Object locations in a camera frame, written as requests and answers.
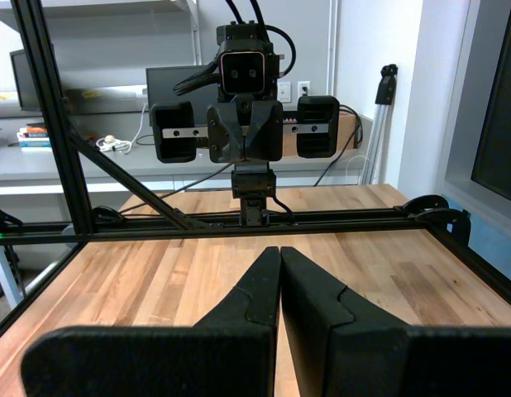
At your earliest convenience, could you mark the black corner bracket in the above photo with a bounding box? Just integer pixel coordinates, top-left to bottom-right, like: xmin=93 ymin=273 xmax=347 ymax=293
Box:
xmin=92 ymin=205 xmax=125 ymax=227
xmin=404 ymin=194 xmax=451 ymax=218
xmin=418 ymin=208 xmax=471 ymax=247

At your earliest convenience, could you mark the black computer monitor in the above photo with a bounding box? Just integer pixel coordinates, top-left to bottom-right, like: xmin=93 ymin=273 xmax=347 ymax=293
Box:
xmin=146 ymin=65 xmax=223 ymax=127
xmin=9 ymin=48 xmax=44 ymax=112

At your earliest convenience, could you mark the brown cardboard box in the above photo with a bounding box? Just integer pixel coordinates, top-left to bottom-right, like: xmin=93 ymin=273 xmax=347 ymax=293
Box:
xmin=279 ymin=111 xmax=361 ymax=153

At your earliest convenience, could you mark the grey desk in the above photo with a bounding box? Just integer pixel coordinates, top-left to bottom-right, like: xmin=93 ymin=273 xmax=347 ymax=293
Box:
xmin=0 ymin=136 xmax=375 ymax=195

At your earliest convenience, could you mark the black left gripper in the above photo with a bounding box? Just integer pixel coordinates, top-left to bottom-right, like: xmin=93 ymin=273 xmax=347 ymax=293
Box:
xmin=150 ymin=94 xmax=340 ymax=164

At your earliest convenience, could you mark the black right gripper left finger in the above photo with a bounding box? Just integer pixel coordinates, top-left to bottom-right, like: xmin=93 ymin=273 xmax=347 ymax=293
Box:
xmin=19 ymin=246 xmax=281 ymax=397

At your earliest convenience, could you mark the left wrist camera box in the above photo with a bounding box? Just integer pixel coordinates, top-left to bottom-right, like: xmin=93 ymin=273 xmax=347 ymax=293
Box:
xmin=217 ymin=50 xmax=270 ymax=97

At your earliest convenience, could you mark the black frame rail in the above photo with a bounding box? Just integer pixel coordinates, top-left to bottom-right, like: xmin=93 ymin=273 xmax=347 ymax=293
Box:
xmin=399 ymin=206 xmax=511 ymax=309
xmin=0 ymin=208 xmax=451 ymax=249
xmin=0 ymin=239 xmax=89 ymax=347

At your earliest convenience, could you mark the black frame post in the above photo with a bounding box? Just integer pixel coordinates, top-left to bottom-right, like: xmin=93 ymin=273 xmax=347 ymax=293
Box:
xmin=9 ymin=0 xmax=93 ymax=245

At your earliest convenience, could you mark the white wall conduit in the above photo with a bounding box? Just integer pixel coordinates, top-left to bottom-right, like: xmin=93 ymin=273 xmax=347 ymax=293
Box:
xmin=326 ymin=0 xmax=338 ymax=97

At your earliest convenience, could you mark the white coiled cable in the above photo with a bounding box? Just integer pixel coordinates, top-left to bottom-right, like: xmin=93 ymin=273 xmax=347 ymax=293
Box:
xmin=95 ymin=101 xmax=151 ymax=156

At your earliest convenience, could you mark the white table leg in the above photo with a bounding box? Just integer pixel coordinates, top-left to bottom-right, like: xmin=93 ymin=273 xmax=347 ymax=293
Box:
xmin=0 ymin=246 xmax=23 ymax=309

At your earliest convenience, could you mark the black diagonal frame brace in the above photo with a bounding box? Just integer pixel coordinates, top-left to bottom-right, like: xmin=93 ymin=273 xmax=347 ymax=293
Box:
xmin=67 ymin=132 xmax=209 ymax=231

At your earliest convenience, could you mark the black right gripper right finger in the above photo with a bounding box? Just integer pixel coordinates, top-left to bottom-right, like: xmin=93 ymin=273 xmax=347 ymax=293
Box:
xmin=280 ymin=246 xmax=511 ymax=397

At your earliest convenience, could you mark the black and silver folded stand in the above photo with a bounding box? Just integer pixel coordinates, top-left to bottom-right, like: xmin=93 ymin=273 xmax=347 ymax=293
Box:
xmin=361 ymin=63 xmax=400 ymax=186

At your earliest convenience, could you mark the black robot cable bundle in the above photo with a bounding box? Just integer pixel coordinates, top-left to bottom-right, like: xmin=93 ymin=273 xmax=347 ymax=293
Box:
xmin=174 ymin=68 xmax=222 ymax=97

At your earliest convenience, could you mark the stack of books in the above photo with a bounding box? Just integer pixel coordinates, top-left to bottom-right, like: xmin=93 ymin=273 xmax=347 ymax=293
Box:
xmin=16 ymin=126 xmax=53 ymax=152

